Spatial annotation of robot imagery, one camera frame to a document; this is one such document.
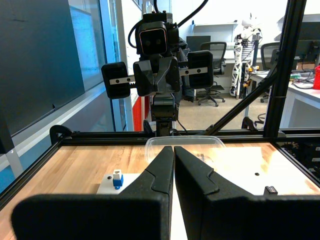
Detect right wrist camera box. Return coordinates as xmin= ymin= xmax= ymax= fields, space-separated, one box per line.
xmin=134 ymin=21 xmax=168 ymax=56

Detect black right camera cable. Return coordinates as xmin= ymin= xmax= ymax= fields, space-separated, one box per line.
xmin=177 ymin=0 xmax=210 ymax=27

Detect dark computer monitor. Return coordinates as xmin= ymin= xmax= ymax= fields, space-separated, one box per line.
xmin=186 ymin=35 xmax=212 ymax=52

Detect dark desk monitors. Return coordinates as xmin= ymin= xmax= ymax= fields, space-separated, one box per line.
xmin=296 ymin=21 xmax=320 ymax=63

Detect white wall shelf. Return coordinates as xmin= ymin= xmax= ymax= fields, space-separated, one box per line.
xmin=193 ymin=21 xmax=238 ymax=36

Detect black right gripper cable loop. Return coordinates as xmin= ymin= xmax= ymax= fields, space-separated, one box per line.
xmin=127 ymin=23 xmax=140 ymax=50

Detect black connector housing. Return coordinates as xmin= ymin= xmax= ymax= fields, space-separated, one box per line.
xmin=263 ymin=185 xmax=279 ymax=196

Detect black office chair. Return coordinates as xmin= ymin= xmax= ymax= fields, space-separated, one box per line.
xmin=196 ymin=41 xmax=228 ymax=108
xmin=254 ymin=41 xmax=281 ymax=127

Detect small blue white connector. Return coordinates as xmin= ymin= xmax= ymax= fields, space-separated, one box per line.
xmin=112 ymin=169 xmax=125 ymax=191

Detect red container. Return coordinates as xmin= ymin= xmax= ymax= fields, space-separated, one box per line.
xmin=313 ymin=64 xmax=320 ymax=90

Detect white office desk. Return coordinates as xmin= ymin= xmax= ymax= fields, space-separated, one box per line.
xmin=246 ymin=69 xmax=320 ymax=131

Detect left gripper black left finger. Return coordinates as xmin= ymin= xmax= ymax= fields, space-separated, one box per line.
xmin=11 ymin=145 xmax=175 ymax=240

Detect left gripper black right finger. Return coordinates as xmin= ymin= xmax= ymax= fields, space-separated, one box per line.
xmin=174 ymin=146 xmax=320 ymax=240

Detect white lattice humanoid robot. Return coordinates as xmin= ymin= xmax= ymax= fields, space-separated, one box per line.
xmin=229 ymin=12 xmax=264 ymax=99

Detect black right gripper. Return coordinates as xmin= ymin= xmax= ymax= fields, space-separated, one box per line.
xmin=101 ymin=49 xmax=215 ymax=100

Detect clear plastic tub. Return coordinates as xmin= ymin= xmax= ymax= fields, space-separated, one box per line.
xmin=144 ymin=135 xmax=226 ymax=166

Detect red cabinet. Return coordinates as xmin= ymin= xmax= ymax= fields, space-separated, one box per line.
xmin=132 ymin=96 xmax=151 ymax=132

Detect black aluminium frame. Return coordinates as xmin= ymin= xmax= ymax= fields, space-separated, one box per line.
xmin=0 ymin=0 xmax=320 ymax=211

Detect white task board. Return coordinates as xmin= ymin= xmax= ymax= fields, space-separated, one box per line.
xmin=96 ymin=168 xmax=316 ymax=240

